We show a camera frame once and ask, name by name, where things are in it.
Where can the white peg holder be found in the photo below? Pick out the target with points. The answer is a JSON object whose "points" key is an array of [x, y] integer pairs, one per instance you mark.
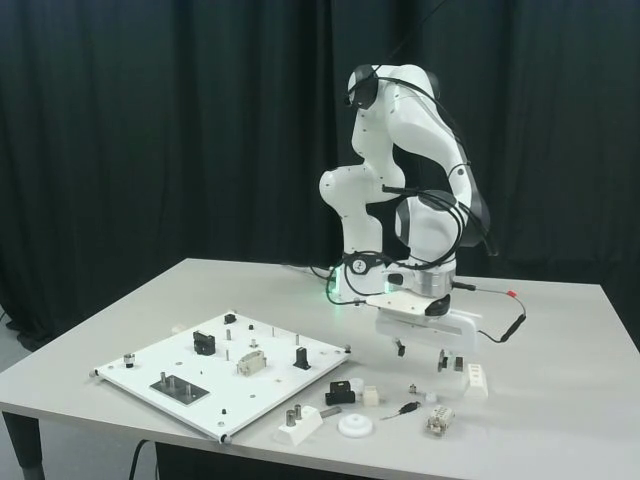
{"points": [[300, 431]]}

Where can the black table leg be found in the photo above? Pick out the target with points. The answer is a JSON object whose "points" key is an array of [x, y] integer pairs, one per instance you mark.
{"points": [[20, 445]]}

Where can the metal bolt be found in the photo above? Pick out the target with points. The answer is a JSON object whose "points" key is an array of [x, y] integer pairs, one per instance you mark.
{"points": [[330, 412]]}

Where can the metal waterproof plug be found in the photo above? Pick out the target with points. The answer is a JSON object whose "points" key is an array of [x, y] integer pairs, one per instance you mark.
{"points": [[436, 420]]}

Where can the white task board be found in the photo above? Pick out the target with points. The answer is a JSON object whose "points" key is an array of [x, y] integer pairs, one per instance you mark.
{"points": [[210, 385]]}

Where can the black curtains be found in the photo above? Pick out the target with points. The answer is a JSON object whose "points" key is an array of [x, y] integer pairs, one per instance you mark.
{"points": [[150, 125]]}

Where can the metal round peg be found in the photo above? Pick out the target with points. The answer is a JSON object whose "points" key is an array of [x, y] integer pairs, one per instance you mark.
{"points": [[163, 379], [300, 412]]}

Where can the black D-SUB plug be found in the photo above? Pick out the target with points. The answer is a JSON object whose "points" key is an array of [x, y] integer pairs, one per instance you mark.
{"points": [[340, 392]]}

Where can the white cube holder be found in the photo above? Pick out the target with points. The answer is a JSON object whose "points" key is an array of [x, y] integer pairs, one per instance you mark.
{"points": [[371, 394]]}

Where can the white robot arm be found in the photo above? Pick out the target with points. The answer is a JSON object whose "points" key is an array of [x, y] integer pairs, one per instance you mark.
{"points": [[370, 125]]}

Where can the white holder with holes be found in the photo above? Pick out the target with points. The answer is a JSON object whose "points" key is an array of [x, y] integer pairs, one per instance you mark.
{"points": [[476, 381]]}

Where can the white large gear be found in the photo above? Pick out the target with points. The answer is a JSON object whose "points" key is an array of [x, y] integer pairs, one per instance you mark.
{"points": [[356, 427]]}

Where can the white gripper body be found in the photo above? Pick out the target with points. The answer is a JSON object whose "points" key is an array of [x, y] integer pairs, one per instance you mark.
{"points": [[440, 330]]}

